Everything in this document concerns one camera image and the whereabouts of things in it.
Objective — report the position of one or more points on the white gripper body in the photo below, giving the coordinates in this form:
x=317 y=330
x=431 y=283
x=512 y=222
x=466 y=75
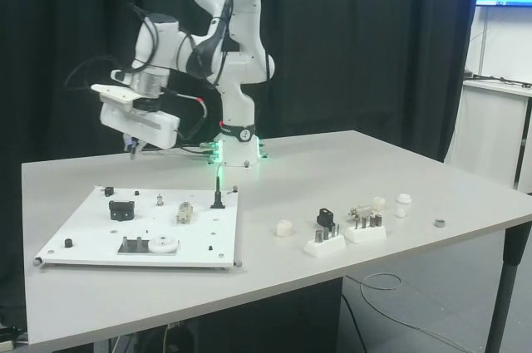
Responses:
x=141 y=126

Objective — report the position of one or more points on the clear Ethernet plug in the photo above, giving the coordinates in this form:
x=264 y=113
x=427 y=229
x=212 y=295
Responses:
x=132 y=147

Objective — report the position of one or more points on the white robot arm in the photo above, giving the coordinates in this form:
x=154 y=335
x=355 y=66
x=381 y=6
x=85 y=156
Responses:
x=241 y=91

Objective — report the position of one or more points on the metal BNC plug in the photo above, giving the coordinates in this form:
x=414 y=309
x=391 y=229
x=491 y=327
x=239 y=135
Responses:
x=159 y=200

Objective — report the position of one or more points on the white task board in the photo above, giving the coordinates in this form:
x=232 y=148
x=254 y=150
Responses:
x=83 y=220

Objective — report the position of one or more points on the white large gear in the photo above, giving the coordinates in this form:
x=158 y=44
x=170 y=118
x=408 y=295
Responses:
x=163 y=245

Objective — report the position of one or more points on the black bolt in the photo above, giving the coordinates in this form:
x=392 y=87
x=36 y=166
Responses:
x=67 y=242

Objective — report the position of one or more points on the small white plug holder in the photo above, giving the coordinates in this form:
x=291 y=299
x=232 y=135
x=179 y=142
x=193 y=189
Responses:
x=379 y=203
x=284 y=228

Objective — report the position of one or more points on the black D-SUB plug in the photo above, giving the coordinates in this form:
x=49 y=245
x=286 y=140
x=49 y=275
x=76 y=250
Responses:
x=325 y=217

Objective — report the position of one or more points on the thick metal round peg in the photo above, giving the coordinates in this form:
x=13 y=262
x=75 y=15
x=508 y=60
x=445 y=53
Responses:
x=318 y=235

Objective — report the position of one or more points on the medium metal round peg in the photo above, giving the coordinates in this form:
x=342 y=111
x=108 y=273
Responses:
x=326 y=233

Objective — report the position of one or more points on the white round peg holder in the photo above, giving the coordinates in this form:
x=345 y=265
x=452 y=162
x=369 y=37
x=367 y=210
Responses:
x=324 y=247

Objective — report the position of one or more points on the black curtain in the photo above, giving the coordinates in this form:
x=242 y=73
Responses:
x=353 y=58

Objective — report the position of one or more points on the beige metal rectangular plug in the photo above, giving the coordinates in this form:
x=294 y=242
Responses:
x=358 y=211

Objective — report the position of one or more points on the white square peg holder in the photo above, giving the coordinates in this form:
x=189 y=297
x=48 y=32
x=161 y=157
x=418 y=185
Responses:
x=365 y=234

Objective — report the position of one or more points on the medium metal square peg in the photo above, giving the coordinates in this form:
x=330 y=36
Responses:
x=372 y=222

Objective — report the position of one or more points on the thick metal square peg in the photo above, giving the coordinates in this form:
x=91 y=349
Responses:
x=378 y=220

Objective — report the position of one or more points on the white small gear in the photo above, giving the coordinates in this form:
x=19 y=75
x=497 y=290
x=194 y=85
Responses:
x=400 y=212

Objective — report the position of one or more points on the white medium gear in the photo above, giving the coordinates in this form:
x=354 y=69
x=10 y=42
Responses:
x=404 y=198

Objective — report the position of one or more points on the metal nut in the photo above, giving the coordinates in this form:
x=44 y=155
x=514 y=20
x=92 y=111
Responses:
x=439 y=222

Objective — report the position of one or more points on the white cabinet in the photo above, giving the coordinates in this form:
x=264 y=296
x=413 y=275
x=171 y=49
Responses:
x=490 y=137

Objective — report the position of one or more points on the black table leg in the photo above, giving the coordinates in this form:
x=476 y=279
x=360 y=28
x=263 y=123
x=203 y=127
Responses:
x=507 y=286

